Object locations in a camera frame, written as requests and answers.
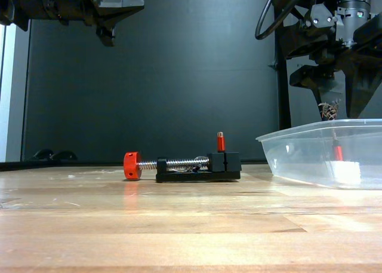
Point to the black curved bracket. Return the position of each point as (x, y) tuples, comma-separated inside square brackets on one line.
[(43, 154), (65, 156)]

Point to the black clamp hub red knob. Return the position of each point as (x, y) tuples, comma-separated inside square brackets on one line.
[(194, 176)]

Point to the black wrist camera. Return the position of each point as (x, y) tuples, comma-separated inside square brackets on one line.
[(320, 16)]

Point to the white foam block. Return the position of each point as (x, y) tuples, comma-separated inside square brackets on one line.
[(346, 171)]

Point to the red rca socket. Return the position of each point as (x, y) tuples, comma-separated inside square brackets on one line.
[(221, 143)]

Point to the clear plastic tub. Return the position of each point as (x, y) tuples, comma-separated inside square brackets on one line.
[(298, 162)]

